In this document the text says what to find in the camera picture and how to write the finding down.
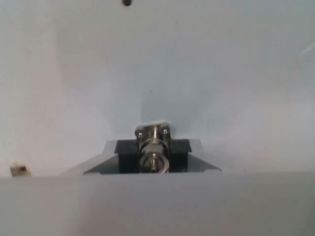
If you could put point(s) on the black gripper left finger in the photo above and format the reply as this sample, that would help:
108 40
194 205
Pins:
126 157

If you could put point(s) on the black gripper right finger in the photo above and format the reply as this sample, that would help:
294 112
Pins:
178 157

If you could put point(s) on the metal BNC plug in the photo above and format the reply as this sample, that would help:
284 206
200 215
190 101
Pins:
154 155

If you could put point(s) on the white task board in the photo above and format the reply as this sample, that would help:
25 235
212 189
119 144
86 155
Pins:
157 73

